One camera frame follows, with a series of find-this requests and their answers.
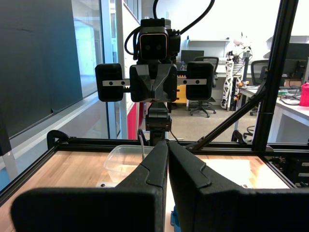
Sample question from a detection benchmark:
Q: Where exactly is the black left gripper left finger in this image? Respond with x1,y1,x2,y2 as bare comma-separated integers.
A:
11,141,169,232

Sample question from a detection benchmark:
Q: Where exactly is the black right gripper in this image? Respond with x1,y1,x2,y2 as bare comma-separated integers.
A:
95,61,214,102

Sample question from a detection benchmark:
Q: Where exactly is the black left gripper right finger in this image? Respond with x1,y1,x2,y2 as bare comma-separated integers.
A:
168,141,309,232

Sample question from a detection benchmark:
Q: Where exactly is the blue connector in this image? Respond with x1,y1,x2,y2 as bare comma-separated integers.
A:
170,205,181,232

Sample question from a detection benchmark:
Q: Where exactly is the yellow cabinet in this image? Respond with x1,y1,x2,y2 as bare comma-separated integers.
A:
177,84,188,104

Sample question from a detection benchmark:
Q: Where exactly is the black desktop monitor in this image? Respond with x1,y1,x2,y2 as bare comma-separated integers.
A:
281,43,309,80
181,50,205,64

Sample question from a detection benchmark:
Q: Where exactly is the black office chair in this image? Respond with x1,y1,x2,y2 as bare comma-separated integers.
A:
250,59,270,116
189,56,220,118

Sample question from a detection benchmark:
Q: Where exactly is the clear plastic tub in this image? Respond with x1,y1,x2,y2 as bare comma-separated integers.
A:
103,144,156,181

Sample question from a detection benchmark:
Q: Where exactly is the white shelf unit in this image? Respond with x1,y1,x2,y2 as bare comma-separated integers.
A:
187,38,231,58

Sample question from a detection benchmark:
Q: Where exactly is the white lattice figure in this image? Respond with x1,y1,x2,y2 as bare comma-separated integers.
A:
221,31,254,112

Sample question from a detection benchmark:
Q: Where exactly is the white desk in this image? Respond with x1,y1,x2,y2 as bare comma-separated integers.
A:
235,86,309,143

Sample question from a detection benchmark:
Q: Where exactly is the red container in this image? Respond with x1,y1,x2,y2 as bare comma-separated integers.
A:
299,82,309,107

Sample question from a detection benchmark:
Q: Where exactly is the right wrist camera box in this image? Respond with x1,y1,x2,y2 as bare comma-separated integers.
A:
138,26,169,60

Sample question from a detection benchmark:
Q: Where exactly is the black right arm cable loop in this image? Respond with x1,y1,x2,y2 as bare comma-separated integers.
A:
124,27,141,61

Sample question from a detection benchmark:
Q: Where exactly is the thin white cable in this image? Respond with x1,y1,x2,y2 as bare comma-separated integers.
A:
138,129,146,160

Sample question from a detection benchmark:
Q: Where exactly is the black aluminium frame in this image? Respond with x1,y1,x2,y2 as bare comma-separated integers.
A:
0,0,309,208

